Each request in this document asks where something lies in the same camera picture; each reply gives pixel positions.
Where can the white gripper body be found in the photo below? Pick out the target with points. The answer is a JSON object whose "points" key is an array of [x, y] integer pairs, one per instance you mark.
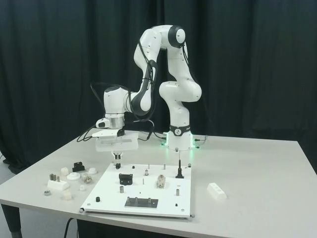
{"points": [[119, 146]]}

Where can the beige Ethernet plug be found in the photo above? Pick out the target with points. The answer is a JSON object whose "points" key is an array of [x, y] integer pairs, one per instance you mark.
{"points": [[118, 161]]}

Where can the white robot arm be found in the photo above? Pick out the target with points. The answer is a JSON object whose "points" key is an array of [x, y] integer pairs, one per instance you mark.
{"points": [[178, 81]]}

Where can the white Ethernet plug holder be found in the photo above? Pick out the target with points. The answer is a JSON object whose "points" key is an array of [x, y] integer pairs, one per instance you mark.
{"points": [[65, 171]]}

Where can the flat white mounting plate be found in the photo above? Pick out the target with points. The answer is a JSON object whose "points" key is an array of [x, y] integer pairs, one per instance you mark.
{"points": [[104, 134]]}

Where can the white medium gear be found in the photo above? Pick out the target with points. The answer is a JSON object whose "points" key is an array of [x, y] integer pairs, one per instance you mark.
{"points": [[92, 171]]}

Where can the silver connector plug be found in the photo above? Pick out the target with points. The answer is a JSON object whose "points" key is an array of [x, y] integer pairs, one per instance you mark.
{"points": [[86, 178]]}

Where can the black D-SUB plug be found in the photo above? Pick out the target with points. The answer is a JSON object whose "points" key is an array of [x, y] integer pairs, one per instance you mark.
{"points": [[78, 168]]}

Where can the white small gear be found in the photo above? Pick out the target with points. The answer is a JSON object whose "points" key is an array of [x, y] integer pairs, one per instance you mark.
{"points": [[82, 187]]}

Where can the white large gear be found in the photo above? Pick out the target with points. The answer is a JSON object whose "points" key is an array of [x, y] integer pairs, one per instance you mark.
{"points": [[73, 177]]}

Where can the white task board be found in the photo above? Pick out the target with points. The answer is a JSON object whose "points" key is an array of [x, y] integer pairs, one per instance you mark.
{"points": [[148, 193]]}

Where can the white cube plug holder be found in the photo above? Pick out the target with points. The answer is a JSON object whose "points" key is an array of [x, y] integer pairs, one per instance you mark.
{"points": [[67, 195]]}

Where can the white peg holder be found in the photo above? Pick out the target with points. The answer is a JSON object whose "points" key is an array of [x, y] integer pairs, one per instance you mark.
{"points": [[58, 186]]}

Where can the metal square peg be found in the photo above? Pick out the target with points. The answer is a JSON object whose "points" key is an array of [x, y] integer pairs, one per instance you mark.
{"points": [[52, 177]]}

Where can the metal bolt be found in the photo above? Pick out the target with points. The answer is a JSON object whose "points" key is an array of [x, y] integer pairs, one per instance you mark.
{"points": [[47, 193]]}

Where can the white three-hole holder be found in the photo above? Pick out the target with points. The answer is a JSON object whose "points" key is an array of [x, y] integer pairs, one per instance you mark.
{"points": [[217, 191]]}

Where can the black table leg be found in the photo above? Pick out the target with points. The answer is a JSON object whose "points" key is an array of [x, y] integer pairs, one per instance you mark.
{"points": [[11, 220]]}

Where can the black curtain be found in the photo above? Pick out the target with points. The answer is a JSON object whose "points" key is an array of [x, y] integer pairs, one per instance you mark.
{"points": [[247, 49]]}

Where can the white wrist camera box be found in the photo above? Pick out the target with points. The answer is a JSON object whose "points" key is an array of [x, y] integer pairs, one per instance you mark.
{"points": [[102, 123]]}

